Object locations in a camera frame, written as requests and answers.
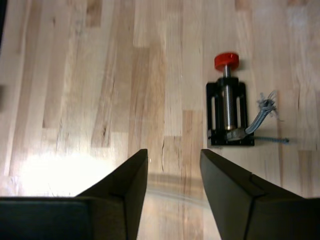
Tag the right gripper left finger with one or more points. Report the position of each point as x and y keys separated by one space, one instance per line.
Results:
x=117 y=200

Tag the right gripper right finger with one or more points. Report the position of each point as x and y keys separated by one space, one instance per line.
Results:
x=240 y=200

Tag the black clamp with red knob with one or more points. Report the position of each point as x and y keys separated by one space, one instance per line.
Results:
x=226 y=110

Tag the black frame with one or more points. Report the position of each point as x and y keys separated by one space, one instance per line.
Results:
x=2 y=22

